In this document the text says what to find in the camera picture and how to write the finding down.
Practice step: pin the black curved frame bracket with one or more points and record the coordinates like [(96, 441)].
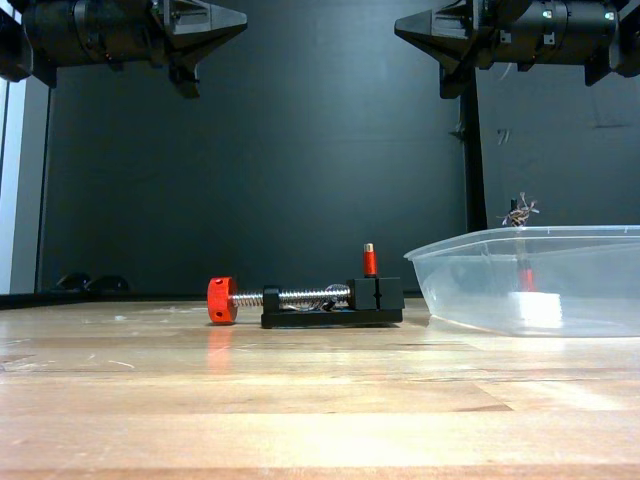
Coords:
[(74, 281), (107, 283)]

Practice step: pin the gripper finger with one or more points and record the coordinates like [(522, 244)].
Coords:
[(200, 17), (445, 20), (450, 50), (210, 42)]

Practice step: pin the clear plastic tub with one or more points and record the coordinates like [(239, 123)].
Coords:
[(450, 280)]

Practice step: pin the black vise with red knob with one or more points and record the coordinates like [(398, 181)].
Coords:
[(375, 300)]

